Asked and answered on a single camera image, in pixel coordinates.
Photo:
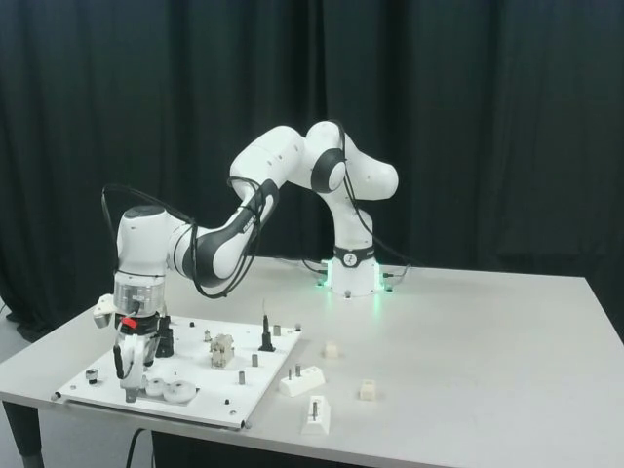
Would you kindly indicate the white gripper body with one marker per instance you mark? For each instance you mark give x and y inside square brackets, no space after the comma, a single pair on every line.
[132,361]

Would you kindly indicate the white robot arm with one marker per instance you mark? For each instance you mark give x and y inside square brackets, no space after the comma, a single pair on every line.
[141,234]

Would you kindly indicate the white medium gear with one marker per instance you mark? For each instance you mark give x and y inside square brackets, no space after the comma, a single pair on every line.
[156,388]

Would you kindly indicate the white large gear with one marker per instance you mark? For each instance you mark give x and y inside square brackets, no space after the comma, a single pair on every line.
[178,394]

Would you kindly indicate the black D-SUB plug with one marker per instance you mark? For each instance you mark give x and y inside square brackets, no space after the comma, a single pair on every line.
[166,339]

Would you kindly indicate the flat white mounting plate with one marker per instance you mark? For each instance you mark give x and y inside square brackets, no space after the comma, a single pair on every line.
[103,308]

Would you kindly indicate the white task board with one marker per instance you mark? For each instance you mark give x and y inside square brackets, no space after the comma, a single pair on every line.
[205,380]

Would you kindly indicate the grey table leg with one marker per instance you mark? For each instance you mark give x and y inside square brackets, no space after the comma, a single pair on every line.
[22,434]

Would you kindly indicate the long white peg holder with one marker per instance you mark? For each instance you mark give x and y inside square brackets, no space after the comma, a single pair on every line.
[324,414]
[302,385]

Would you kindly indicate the small white cube holder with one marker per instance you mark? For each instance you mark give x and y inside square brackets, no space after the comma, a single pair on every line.
[367,391]
[331,351]

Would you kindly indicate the black curtain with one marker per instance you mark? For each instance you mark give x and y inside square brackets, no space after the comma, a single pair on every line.
[97,73]

